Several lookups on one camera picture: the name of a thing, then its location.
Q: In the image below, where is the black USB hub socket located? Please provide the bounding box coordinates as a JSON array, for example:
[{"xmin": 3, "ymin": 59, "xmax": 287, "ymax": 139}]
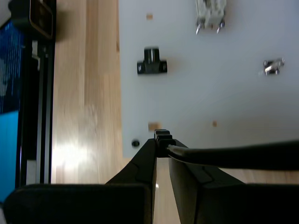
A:
[{"xmin": 136, "ymin": 47, "xmax": 168, "ymax": 76}]

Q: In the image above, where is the beige multi-pin connector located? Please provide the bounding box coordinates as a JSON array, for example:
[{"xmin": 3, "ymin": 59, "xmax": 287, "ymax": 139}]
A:
[{"xmin": 194, "ymin": 0, "xmax": 227, "ymax": 35}]

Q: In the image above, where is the black metal frame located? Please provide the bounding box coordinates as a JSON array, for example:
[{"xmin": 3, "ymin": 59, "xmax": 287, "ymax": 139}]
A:
[{"xmin": 15, "ymin": 0, "xmax": 57, "ymax": 185}]

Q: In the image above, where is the black USB connector with cable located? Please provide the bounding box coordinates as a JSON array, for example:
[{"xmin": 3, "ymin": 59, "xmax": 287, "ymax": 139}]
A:
[{"xmin": 153, "ymin": 128, "xmax": 299, "ymax": 170}]

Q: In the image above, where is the black table-level camera box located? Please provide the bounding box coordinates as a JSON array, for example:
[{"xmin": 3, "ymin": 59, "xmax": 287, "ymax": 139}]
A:
[{"xmin": 8, "ymin": 0, "xmax": 55, "ymax": 40}]

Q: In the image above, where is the white plastic board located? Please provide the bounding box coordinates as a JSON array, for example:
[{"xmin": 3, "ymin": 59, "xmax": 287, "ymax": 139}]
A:
[{"xmin": 116, "ymin": 0, "xmax": 299, "ymax": 160}]

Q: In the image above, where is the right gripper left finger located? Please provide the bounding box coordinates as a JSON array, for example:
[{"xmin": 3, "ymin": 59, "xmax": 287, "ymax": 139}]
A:
[{"xmin": 3, "ymin": 139, "xmax": 157, "ymax": 224}]

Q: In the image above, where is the blue lit screen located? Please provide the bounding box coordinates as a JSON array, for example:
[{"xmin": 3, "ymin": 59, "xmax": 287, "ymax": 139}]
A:
[{"xmin": 0, "ymin": 21, "xmax": 27, "ymax": 204}]

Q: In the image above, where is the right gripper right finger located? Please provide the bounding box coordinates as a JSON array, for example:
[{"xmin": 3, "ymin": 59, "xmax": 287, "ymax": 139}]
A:
[{"xmin": 168, "ymin": 139, "xmax": 299, "ymax": 224}]

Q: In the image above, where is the small metal clamp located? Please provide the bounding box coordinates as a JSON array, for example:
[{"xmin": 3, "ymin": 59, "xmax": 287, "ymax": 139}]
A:
[{"xmin": 263, "ymin": 57, "xmax": 285, "ymax": 76}]

